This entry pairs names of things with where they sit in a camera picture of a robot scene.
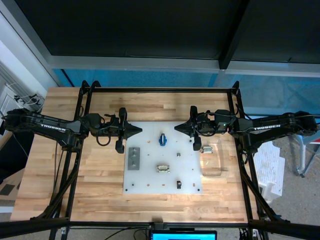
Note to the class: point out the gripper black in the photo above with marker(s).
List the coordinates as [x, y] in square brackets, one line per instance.
[121, 117]
[195, 125]

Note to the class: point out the beige HAN10E connector insert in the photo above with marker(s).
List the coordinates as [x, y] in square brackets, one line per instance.
[206, 149]

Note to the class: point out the blue connector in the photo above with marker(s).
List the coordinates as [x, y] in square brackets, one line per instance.
[162, 140]

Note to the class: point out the beige HAN10E socket base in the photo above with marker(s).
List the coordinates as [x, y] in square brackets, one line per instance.
[163, 169]

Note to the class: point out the grey metal plate with pegs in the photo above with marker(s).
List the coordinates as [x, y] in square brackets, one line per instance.
[134, 158]

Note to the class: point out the clear plastic tub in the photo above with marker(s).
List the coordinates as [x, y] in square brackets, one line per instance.
[220, 160]

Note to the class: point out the white task board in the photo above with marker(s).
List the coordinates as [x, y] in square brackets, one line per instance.
[155, 175]

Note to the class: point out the black clamp block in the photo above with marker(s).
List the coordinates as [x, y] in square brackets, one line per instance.
[179, 184]

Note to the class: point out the white foam packaging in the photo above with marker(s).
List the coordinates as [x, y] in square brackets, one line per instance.
[271, 165]

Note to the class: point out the screen with blue edge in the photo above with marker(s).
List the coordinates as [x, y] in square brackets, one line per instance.
[182, 236]

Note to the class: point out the grey metal stand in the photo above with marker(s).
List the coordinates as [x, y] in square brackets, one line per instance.
[301, 160]

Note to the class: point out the cardboard box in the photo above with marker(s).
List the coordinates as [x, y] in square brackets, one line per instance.
[10, 182]

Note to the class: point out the red and white panel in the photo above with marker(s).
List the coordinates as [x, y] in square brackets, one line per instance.
[317, 142]

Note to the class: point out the black table-level camera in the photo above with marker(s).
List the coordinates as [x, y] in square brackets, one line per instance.
[159, 225]

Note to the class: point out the white bracket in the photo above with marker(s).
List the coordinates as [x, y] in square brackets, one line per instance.
[63, 230]
[255, 232]

